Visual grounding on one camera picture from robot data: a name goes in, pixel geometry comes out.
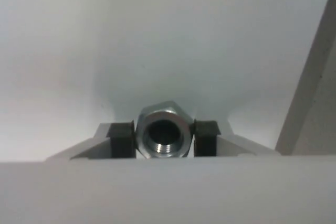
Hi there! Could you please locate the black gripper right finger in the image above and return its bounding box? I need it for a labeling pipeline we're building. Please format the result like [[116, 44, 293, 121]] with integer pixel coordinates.
[[192, 119, 282, 158]]

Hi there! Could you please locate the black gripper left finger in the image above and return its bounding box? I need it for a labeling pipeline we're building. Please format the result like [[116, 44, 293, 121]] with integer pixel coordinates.
[[45, 120, 136, 161]]

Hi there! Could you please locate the metal hex bolt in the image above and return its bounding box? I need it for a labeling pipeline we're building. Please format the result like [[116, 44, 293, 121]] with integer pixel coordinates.
[[133, 100, 196, 159]]

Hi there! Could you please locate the white task board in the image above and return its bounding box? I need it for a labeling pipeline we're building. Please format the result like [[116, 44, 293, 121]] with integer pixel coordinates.
[[0, 0, 335, 162]]

